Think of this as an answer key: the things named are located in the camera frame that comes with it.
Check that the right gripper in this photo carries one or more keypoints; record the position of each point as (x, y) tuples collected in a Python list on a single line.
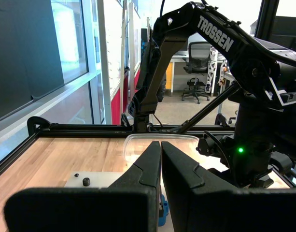
[(254, 164)]

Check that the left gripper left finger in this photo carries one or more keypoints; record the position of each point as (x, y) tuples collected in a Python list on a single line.
[(89, 210)]

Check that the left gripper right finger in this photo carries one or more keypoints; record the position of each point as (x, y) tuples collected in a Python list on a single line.
[(234, 210)]

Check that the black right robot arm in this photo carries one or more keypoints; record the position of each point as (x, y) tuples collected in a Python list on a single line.
[(215, 38)]

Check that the black threaded stud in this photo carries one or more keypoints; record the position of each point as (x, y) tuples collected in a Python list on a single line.
[(86, 181)]

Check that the white board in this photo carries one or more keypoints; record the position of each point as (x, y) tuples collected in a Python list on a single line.
[(102, 178)]

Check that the clear plastic tub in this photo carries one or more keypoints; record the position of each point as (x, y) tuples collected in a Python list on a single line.
[(135, 145)]

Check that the white lattice stand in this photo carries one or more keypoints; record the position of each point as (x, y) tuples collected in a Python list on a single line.
[(213, 72)]

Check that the black office chair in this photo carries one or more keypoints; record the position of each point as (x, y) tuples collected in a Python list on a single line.
[(197, 65)]

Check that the white office desk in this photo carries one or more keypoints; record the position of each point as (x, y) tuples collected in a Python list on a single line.
[(179, 56)]

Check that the blue connector mount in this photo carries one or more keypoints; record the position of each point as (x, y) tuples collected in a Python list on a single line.
[(164, 210)]

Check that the black metal frame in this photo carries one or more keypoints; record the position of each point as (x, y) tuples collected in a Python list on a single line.
[(89, 126)]

